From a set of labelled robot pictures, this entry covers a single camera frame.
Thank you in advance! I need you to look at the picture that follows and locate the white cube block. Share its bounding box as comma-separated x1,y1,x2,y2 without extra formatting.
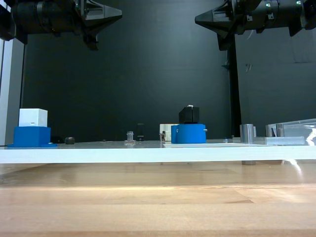
19,108,48,128

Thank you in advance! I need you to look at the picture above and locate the blue square socket base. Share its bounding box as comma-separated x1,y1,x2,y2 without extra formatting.
6,126,58,148

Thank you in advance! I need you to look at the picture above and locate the light grey frame post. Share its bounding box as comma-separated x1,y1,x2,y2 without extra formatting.
0,38,26,147

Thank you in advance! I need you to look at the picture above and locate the clear plastic tub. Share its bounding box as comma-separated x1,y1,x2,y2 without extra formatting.
265,118,316,149

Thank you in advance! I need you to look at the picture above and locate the white connector housing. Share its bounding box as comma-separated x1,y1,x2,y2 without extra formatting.
159,123,172,142

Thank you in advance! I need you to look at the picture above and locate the large metal cylinder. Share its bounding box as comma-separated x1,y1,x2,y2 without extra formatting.
239,123,256,165

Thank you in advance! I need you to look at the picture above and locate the black block clamp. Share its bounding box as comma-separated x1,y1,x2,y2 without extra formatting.
178,105,200,124

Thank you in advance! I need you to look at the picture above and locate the blue round holder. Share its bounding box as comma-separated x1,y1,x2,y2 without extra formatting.
170,123,207,144

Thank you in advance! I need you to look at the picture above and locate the white base board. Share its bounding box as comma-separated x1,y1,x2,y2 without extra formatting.
0,141,316,165

